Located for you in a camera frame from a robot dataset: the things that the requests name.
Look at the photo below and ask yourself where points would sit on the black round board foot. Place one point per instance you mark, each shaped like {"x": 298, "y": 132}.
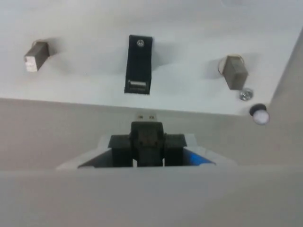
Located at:
{"x": 258, "y": 113}

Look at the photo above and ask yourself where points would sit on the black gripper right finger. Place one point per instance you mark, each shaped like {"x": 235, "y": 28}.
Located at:
{"x": 174, "y": 147}

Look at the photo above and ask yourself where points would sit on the black USB plug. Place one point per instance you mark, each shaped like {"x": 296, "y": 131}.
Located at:
{"x": 147, "y": 142}

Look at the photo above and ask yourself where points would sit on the metal square peg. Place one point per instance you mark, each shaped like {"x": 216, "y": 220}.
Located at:
{"x": 235, "y": 71}
{"x": 35, "y": 56}

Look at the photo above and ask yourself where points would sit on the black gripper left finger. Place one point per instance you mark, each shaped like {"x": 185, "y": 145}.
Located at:
{"x": 119, "y": 149}

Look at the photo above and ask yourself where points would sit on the white task board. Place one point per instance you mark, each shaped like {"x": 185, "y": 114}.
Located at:
{"x": 94, "y": 28}

